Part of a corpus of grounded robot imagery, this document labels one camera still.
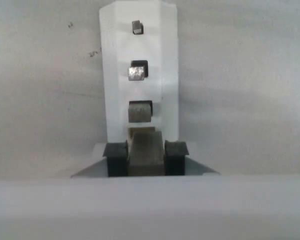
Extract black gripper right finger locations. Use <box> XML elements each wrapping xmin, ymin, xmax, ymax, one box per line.
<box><xmin>164</xmin><ymin>139</ymin><xmax>221</xmax><ymax>177</ymax></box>

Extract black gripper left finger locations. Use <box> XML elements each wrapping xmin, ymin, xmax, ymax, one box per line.
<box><xmin>70</xmin><ymin>141</ymin><xmax>128</xmax><ymax>179</ymax></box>

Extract large metal square peg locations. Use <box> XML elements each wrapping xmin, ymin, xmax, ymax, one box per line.
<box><xmin>126</xmin><ymin>131</ymin><xmax>165</xmax><ymax>177</ymax></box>

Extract thick metal square peg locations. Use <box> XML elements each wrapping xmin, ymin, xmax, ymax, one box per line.
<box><xmin>127</xmin><ymin>102</ymin><xmax>152</xmax><ymax>124</ymax></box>

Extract white square peg holder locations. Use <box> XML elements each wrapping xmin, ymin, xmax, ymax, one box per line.
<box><xmin>98</xmin><ymin>1</ymin><xmax>179</xmax><ymax>145</ymax></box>

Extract medium metal square peg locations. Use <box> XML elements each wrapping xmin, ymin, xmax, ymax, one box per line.
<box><xmin>127</xmin><ymin>65</ymin><xmax>146</xmax><ymax>82</ymax></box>

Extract small metal square peg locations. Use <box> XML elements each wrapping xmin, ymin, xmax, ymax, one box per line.
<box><xmin>131</xmin><ymin>20</ymin><xmax>144</xmax><ymax>35</ymax></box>

